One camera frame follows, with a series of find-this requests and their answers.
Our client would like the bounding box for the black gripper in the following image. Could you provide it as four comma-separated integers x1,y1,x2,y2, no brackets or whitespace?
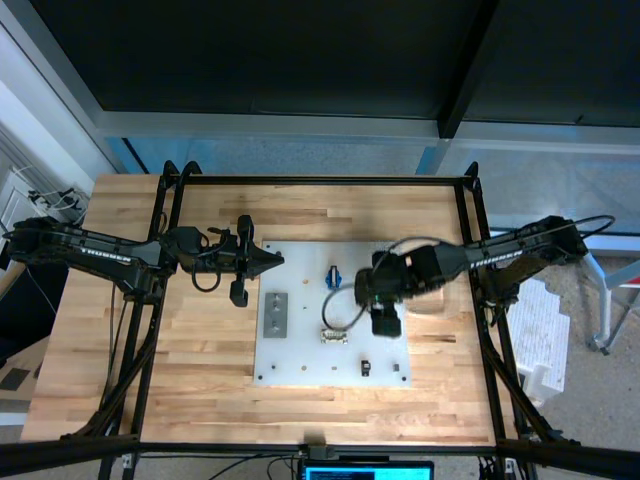
353,252,409,337
192,215,285,308

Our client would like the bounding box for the grey metal plate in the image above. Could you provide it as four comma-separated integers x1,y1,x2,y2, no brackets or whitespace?
261,291,290,340

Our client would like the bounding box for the clear plastic tub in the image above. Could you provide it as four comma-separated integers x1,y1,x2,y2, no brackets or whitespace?
402,238,449,317

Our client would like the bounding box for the beige connector housing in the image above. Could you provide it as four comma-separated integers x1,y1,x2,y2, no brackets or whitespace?
319,326,350,346

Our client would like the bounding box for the white task board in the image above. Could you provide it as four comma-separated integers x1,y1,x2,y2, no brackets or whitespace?
253,240,412,389

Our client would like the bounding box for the white foam packing block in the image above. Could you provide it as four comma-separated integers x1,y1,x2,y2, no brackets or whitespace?
509,277,572,407

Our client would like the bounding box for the screen with blue edge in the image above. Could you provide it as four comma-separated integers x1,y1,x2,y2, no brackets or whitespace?
298,459,435,480

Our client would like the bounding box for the grey metal caster stand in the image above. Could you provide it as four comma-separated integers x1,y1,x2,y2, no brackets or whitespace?
564,243,640,356

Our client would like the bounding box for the brown cardboard box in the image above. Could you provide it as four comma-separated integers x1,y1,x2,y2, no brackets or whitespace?
0,334,51,401

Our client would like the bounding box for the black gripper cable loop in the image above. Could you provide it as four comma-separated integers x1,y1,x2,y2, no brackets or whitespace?
322,285,371,332
192,267,222,294

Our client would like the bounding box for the black aluminium frame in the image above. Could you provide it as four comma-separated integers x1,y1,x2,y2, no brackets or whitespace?
0,159,640,480

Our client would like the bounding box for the black camera box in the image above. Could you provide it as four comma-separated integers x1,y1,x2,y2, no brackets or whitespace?
305,433,329,459

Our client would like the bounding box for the cable plug cluster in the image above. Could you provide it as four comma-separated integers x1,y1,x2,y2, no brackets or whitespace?
24,187,86,214

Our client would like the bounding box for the long black arm cable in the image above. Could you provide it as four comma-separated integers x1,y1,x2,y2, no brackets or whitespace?
388,214,616,251

